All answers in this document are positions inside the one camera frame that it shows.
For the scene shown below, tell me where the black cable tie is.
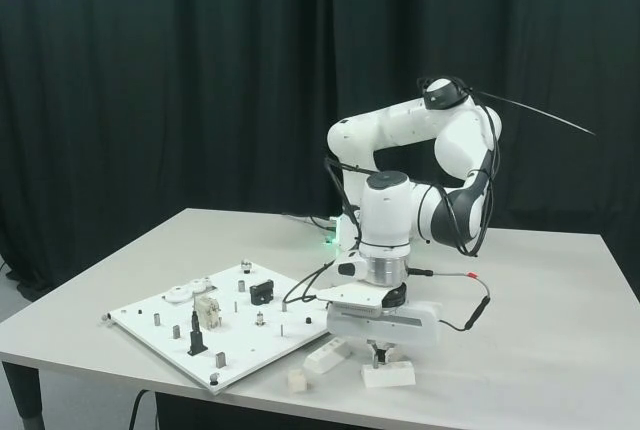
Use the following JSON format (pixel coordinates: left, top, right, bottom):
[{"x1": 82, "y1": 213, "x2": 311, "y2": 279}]
[{"x1": 469, "y1": 88, "x2": 599, "y2": 138}]

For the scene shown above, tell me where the black cable loop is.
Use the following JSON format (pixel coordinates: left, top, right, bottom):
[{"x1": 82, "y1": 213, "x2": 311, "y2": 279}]
[{"x1": 281, "y1": 262, "x2": 351, "y2": 305}]

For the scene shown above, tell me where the flat white mounting plate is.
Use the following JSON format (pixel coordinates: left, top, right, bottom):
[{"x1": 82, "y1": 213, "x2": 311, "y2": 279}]
[{"x1": 316, "y1": 283, "x2": 387, "y2": 308}]

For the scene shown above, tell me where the white peg holder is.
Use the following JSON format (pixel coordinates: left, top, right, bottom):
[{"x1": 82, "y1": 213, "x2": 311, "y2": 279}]
[{"x1": 360, "y1": 359, "x2": 418, "y2": 390}]

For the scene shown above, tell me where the long white holder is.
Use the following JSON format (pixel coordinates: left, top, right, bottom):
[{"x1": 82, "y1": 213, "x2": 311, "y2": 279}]
[{"x1": 302, "y1": 338, "x2": 352, "y2": 376}]

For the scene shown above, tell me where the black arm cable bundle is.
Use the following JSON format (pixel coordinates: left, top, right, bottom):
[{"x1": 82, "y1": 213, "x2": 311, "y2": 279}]
[{"x1": 417, "y1": 75, "x2": 504, "y2": 259}]

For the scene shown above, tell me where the small white cube holder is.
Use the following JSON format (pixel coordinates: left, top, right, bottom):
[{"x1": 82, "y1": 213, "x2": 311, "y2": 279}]
[{"x1": 286, "y1": 368, "x2": 313, "y2": 394}]

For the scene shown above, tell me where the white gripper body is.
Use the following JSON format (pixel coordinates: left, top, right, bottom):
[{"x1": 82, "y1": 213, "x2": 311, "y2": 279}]
[{"x1": 325, "y1": 299, "x2": 444, "y2": 345}]

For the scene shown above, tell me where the thin black rod on wire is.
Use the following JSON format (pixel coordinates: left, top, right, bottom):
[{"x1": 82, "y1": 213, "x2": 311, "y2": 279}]
[{"x1": 409, "y1": 267, "x2": 495, "y2": 333}]

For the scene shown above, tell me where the white task board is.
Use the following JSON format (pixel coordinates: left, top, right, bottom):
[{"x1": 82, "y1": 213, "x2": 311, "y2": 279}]
[{"x1": 102, "y1": 260, "x2": 332, "y2": 393}]

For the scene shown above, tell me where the black cable under table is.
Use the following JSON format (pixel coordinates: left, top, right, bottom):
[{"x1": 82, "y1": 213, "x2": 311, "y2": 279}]
[{"x1": 129, "y1": 374, "x2": 157, "y2": 430}]

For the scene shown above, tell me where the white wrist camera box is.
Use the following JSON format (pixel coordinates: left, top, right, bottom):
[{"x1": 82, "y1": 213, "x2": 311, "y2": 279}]
[{"x1": 336, "y1": 256, "x2": 370, "y2": 282}]

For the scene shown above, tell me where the white large gear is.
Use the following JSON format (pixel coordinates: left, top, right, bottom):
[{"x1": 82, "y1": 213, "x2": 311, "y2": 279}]
[{"x1": 167, "y1": 285, "x2": 194, "y2": 306}]

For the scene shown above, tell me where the black table leg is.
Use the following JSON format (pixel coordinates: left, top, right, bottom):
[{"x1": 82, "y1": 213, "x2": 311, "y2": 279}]
[{"x1": 0, "y1": 361, "x2": 47, "y2": 430}]

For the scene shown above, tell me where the black curtain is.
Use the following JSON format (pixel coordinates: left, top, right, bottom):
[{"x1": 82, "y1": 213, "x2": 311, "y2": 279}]
[{"x1": 0, "y1": 0, "x2": 640, "y2": 284}]

